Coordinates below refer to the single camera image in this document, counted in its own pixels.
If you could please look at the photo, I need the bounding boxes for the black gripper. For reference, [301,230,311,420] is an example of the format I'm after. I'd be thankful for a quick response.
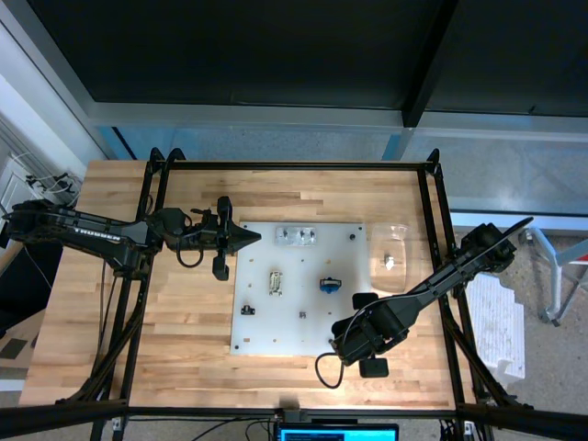
[352,291,390,379]
[201,196,263,282]

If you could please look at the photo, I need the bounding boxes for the laptop screen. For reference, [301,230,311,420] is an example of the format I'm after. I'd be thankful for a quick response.
[274,423,400,441]

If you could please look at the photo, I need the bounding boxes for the clear plastic tub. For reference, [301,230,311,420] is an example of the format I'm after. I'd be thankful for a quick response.
[369,223,411,294]

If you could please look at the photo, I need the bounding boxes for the white task board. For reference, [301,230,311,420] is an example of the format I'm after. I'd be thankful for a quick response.
[229,221,377,357]

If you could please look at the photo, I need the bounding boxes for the grey metal stand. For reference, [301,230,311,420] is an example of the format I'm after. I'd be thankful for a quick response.
[518,227,588,328]

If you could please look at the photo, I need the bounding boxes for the black computer monitor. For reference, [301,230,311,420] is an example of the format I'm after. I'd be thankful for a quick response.
[0,241,63,334]

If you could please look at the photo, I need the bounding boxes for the cardboard box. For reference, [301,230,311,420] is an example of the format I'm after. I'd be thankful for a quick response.
[0,308,47,368]

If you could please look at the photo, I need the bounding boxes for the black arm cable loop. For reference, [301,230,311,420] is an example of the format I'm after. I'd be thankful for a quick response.
[314,307,371,390]
[175,247,204,269]

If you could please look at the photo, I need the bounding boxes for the black aluminium frame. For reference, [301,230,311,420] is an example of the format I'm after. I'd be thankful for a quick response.
[0,146,588,441]

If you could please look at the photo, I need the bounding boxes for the white coiled cable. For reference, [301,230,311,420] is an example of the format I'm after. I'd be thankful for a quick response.
[25,172,77,194]

